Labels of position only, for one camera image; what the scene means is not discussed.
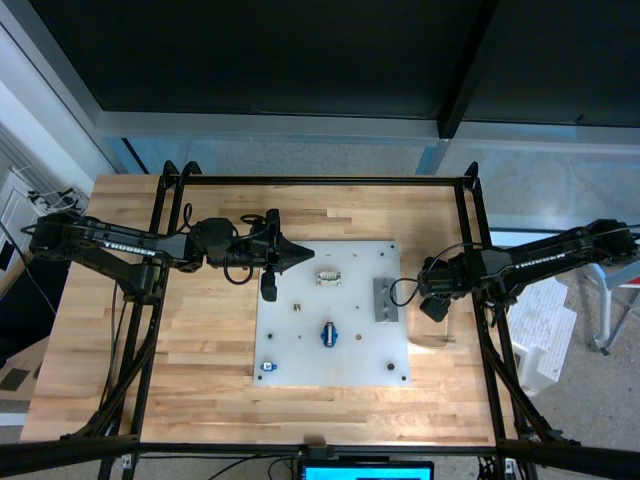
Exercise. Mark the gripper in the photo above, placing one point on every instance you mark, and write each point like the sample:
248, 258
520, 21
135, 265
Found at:
435, 310
270, 250

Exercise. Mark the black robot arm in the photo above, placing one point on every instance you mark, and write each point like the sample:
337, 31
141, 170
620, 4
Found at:
540, 260
125, 245

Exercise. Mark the clear plastic tub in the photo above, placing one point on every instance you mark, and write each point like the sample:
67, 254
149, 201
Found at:
430, 340

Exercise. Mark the white connector housing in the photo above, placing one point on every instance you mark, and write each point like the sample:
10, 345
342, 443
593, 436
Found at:
329, 278

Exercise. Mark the grey aluminium plate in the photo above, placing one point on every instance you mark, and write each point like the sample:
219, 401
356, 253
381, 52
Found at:
390, 312

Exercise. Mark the blue round holder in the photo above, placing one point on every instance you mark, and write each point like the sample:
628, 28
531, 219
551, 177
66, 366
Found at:
338, 336

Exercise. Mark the blue square holder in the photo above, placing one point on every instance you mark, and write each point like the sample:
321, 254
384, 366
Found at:
261, 367

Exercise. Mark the white task board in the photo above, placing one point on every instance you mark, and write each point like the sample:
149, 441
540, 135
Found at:
320, 370

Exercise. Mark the grey metal stand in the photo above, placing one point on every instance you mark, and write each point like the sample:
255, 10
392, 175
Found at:
606, 300

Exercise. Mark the blue laptop screen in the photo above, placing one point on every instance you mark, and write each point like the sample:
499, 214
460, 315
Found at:
365, 472

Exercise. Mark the cardboard box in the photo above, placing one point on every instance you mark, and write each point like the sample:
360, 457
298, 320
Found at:
20, 370

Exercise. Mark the black aluminium frame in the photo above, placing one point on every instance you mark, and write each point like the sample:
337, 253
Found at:
320, 181

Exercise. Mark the black table-level camera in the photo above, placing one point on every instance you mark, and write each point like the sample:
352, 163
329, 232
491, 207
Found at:
315, 446

